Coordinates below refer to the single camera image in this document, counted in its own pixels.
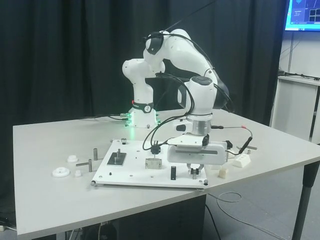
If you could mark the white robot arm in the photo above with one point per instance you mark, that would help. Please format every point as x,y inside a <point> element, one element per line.
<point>200,95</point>

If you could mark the slim metal peg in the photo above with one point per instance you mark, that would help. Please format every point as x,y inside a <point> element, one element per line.
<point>82,164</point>

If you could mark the small white holder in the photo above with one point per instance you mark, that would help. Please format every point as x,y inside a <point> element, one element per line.
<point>223,173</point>

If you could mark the white cabinet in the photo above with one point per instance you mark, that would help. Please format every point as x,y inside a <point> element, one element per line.
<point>297,110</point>

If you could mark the white task board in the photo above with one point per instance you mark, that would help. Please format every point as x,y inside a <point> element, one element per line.
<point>135,175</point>

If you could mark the white small gear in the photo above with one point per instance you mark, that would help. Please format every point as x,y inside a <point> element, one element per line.
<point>77,174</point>

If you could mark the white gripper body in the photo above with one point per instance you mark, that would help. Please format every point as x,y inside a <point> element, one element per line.
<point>197,157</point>

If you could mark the thick metal round peg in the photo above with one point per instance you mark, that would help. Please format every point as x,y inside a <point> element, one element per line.
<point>95,154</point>

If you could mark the black curtain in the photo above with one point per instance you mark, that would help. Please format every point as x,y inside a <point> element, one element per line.
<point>62,62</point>

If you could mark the dark table leg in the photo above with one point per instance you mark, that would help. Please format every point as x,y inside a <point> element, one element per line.
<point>303,200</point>

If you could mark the blue screen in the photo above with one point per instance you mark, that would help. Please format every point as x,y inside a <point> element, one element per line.
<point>303,15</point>

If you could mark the black D-SUB plug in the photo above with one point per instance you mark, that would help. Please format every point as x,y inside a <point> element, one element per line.
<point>229,144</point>

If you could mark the metal square peg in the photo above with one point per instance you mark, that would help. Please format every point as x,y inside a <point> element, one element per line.
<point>253,148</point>
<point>194,176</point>

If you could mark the white large gear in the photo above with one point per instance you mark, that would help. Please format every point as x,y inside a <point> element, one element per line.
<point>59,172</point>

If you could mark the thin black probe rod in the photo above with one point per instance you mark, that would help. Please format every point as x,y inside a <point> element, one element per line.
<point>245,145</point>

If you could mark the thin metal round peg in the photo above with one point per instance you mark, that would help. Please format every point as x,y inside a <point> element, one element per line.
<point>90,165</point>

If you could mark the white medium gear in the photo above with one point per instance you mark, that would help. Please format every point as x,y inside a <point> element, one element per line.
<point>71,159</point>

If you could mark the white holder with holes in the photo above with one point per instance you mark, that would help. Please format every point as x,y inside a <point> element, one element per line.
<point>241,161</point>

